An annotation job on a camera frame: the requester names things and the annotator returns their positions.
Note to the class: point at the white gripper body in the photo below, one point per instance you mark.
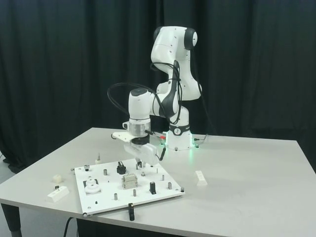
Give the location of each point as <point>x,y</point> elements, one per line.
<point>148,153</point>

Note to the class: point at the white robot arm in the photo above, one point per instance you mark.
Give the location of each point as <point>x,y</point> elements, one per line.
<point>170,54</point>

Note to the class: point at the thick metal round peg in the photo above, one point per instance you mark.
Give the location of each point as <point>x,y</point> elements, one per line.
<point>105,172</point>

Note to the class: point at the white task board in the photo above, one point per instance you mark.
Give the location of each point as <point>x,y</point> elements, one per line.
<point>138,202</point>

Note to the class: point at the small white peg holder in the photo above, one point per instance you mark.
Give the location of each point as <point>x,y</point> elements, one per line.
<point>98,161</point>

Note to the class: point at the black round bolt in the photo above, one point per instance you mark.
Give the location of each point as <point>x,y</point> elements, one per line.
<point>86,168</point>

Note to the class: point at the white large gear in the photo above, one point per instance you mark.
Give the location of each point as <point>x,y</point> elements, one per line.
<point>93,190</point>

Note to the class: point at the white medium gear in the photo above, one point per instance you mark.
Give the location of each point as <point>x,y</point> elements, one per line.
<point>89,183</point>

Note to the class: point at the white long holder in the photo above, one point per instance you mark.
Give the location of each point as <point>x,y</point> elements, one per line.
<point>201,179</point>
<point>59,195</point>

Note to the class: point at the white cube holder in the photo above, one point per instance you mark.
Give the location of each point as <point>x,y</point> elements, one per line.
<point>56,178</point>

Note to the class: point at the small black plug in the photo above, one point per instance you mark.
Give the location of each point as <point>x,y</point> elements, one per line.
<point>57,189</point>

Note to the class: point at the black curtain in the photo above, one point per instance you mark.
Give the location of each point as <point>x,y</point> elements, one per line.
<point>49,74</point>

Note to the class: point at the black table leg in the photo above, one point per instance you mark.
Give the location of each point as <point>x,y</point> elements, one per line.
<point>11,219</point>

